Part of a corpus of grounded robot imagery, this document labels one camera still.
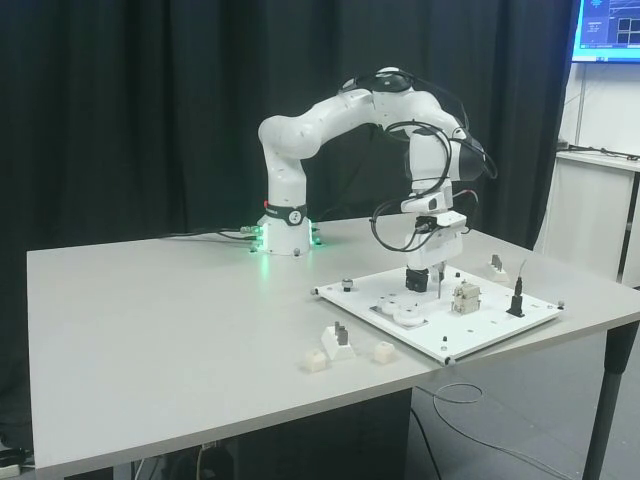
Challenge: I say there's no grey floor cable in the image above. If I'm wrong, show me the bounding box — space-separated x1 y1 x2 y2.
430 382 640 480

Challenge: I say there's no black curtain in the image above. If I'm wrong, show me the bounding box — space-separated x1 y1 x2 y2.
0 0 576 261

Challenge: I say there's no black table leg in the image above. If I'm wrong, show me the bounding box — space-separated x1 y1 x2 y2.
583 319 640 480

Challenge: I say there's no black cable on cabinet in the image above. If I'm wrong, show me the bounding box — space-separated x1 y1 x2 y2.
555 141 640 162

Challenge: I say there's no flat white mounting plate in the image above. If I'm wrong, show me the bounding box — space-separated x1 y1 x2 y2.
423 211 470 235

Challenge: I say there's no small white holder block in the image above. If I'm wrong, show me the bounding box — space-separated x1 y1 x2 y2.
301 349 330 374
371 340 398 365

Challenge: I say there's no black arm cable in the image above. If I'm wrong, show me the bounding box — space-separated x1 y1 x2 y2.
337 69 500 179

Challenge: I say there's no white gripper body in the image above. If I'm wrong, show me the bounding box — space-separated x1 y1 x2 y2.
406 230 465 270

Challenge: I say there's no white square peg holder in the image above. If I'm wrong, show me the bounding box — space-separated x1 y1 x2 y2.
319 323 358 362

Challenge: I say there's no black base cable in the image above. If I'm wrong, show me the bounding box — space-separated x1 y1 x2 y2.
162 225 266 245

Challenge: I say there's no white task board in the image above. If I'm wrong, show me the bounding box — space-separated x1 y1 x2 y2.
309 263 567 370

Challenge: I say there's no black camera cable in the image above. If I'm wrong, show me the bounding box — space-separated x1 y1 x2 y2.
369 119 454 251

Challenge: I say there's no black floor cable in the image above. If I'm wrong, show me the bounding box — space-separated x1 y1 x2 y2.
410 405 439 480

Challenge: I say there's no white cabinet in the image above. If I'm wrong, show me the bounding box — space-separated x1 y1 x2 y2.
535 149 640 290

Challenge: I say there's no blue screen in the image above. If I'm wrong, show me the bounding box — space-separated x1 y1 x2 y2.
571 0 640 65

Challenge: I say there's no black USB plug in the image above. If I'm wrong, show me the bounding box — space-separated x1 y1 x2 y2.
506 258 530 320

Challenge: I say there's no grey waterproof plug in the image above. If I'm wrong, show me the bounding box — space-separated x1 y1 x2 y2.
451 281 482 317

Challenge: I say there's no white large gear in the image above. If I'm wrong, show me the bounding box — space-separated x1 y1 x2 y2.
392 306 425 330

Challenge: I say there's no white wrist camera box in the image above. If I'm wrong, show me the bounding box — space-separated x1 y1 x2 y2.
398 192 454 215

